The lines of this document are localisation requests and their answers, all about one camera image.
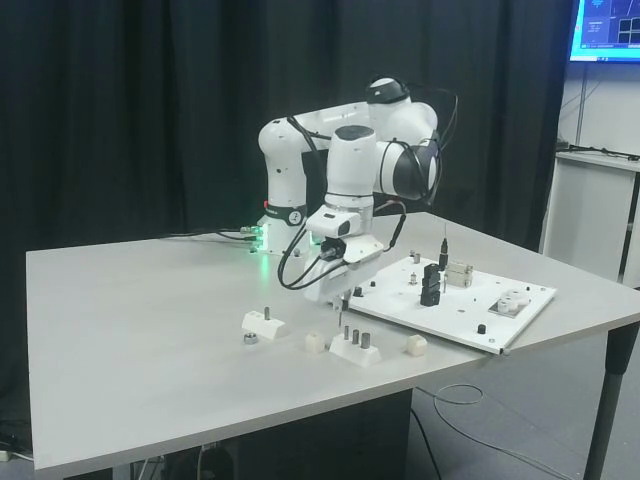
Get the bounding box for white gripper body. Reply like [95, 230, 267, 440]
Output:
[302, 257, 382, 305]

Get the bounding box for white holder with round pegs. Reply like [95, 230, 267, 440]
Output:
[329, 335, 385, 370]

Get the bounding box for white holder with square peg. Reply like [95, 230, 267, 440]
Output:
[241, 310, 292, 341]

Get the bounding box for black D-SUB plug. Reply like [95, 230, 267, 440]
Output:
[421, 263, 443, 308]

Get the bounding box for white task board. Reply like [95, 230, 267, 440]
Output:
[343, 253, 558, 357]

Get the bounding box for dark box under table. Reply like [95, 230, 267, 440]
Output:
[130, 388, 417, 480]

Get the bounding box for white cabinet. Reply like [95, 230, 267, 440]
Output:
[541, 148, 640, 290]

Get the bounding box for black curtains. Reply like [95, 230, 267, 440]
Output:
[0, 0, 574, 319]

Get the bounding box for dark table leg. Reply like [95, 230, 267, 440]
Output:
[583, 319, 627, 480]

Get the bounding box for blue screen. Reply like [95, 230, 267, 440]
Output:
[569, 0, 640, 65]

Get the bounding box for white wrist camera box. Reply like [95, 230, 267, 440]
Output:
[305, 209, 363, 241]

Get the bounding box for black looped gripper cable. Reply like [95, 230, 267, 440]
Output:
[276, 237, 332, 292]

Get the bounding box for black cables at arm foot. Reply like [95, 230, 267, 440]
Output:
[167, 226, 264, 245]

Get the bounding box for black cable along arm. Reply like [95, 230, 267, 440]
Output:
[285, 86, 460, 207]

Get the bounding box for grey cable on floor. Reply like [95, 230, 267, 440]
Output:
[432, 383, 604, 444]

